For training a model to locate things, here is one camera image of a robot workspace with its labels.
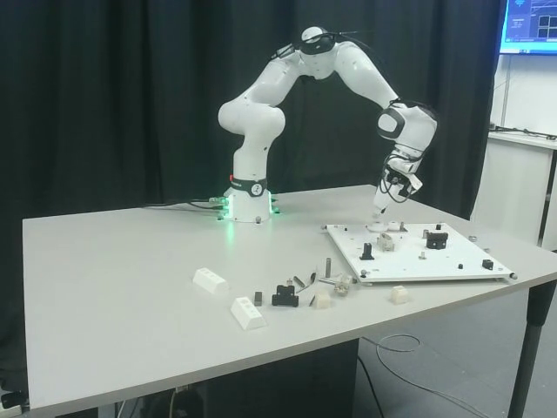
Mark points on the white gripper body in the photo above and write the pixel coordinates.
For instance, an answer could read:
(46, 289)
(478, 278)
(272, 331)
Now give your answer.
(387, 196)

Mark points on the white large gear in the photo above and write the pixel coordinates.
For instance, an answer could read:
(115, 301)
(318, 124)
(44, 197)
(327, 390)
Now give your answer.
(377, 227)

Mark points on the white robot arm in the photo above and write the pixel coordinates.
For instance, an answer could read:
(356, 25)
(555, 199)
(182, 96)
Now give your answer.
(252, 117)

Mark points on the white medium gear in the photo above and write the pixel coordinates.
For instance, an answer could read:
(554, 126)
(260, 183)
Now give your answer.
(393, 225)

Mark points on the white task board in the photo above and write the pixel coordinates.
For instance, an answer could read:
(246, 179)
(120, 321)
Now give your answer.
(413, 265)

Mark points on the metal round peg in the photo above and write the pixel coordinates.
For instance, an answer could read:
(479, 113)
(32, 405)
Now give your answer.
(299, 281)
(327, 269)
(327, 281)

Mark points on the small white cube holder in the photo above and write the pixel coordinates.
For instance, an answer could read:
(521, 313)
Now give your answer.
(323, 301)
(399, 294)

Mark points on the beige metal plug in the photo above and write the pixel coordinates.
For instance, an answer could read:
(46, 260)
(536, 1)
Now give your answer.
(342, 287)

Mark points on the white cabinet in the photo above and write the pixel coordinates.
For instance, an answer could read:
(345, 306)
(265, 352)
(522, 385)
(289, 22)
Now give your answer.
(513, 183)

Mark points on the thin black rod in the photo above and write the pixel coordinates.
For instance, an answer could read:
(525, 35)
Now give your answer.
(312, 301)

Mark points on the black D-SUB plug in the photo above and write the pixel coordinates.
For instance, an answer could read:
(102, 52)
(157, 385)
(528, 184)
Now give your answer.
(285, 298)

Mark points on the metal square peg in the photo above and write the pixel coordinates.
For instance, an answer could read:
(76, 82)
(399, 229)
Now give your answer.
(258, 298)

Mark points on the white peg holder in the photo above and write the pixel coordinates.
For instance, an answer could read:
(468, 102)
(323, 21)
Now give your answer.
(248, 314)
(211, 282)

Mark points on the black table leg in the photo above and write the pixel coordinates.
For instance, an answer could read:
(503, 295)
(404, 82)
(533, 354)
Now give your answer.
(528, 348)

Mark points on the black box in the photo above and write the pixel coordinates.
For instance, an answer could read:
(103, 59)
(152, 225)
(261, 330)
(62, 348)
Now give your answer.
(283, 383)

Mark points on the blue screen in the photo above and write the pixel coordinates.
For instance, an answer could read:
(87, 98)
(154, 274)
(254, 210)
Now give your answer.
(528, 26)

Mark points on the black curtain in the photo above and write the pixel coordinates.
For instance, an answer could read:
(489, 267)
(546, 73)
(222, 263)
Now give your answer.
(109, 87)

